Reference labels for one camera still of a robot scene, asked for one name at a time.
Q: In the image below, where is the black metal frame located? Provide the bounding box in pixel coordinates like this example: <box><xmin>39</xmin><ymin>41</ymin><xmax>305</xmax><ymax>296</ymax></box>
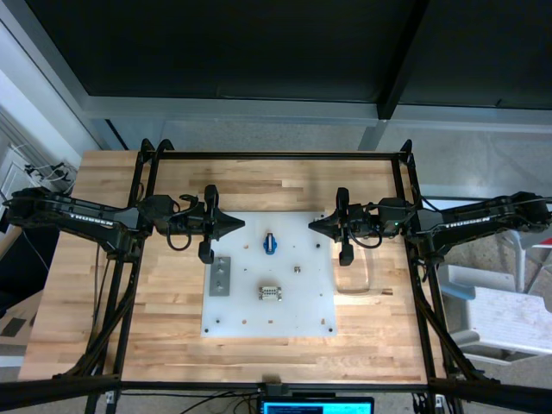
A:
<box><xmin>0</xmin><ymin>137</ymin><xmax>552</xmax><ymax>414</ymax></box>

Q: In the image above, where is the grey window frame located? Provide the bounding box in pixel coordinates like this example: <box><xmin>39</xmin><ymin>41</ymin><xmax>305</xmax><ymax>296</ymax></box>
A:
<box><xmin>0</xmin><ymin>8</ymin><xmax>552</xmax><ymax>152</ymax></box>

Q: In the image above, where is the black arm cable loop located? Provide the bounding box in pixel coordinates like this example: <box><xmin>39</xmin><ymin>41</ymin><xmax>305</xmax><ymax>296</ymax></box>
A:
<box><xmin>349</xmin><ymin>232</ymin><xmax>384</xmax><ymax>250</ymax></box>
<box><xmin>166</xmin><ymin>222</ymin><xmax>193</xmax><ymax>252</ymax></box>

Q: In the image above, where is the white step stool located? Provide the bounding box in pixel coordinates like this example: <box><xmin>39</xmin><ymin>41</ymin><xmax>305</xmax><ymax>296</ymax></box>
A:
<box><xmin>448</xmin><ymin>284</ymin><xmax>552</xmax><ymax>359</ymax></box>

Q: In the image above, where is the white board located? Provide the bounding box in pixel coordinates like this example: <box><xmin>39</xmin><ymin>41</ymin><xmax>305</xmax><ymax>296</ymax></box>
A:
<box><xmin>201</xmin><ymin>210</ymin><xmax>338</xmax><ymax>338</ymax></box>

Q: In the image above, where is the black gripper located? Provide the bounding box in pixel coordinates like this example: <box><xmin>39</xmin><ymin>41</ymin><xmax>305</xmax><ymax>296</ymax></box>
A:
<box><xmin>308</xmin><ymin>187</ymin><xmax>380</xmax><ymax>267</ymax></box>
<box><xmin>183</xmin><ymin>184</ymin><xmax>246</xmax><ymax>265</ymax></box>

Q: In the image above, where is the small black camera box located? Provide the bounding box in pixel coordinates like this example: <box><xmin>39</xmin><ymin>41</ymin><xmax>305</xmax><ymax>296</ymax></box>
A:
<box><xmin>261</xmin><ymin>374</ymin><xmax>284</xmax><ymax>394</ymax></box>

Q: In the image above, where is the screen with blue edge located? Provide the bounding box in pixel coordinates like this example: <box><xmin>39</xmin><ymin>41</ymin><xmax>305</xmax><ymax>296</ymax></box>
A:
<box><xmin>257</xmin><ymin>396</ymin><xmax>375</xmax><ymax>414</ymax></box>

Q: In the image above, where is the beige HAN10-E connector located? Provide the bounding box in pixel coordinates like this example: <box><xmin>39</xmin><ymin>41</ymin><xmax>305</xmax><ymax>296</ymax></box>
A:
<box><xmin>257</xmin><ymin>286</ymin><xmax>284</xmax><ymax>303</ymax></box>

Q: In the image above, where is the power strip with cables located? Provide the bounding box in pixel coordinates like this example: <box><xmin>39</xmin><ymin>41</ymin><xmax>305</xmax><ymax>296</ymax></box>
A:
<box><xmin>23</xmin><ymin>161</ymin><xmax>73</xmax><ymax>185</ymax></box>

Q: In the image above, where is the clear plastic tub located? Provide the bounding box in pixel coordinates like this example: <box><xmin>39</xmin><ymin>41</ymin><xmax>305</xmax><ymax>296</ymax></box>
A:
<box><xmin>331</xmin><ymin>235</ymin><xmax>374</xmax><ymax>297</ymax></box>

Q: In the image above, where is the grey metal plate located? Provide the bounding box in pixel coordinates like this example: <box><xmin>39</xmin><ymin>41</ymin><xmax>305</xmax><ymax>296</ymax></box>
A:
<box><xmin>209</xmin><ymin>255</ymin><xmax>233</xmax><ymax>298</ymax></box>

